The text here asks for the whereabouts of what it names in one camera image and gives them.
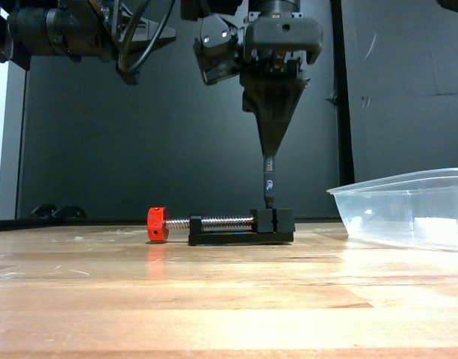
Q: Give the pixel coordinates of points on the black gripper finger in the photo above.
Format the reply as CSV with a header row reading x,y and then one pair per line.
x,y
139,50
142,28
273,112

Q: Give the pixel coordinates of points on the black vertical pillar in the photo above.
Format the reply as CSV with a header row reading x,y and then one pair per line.
x,y
342,112

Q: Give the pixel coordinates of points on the black vise with red knob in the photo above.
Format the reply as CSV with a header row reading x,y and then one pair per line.
x,y
266,224

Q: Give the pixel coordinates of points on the clear plastic tub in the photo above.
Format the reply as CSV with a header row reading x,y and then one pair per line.
x,y
382,220

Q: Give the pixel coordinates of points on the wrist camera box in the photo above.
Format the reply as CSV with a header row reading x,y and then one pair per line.
x,y
217,56

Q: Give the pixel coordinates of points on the black curved frame bracket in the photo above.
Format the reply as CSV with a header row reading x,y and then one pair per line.
x,y
43,210
70,212

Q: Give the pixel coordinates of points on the black aluminium table frame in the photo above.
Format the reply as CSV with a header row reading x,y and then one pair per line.
x,y
83,223

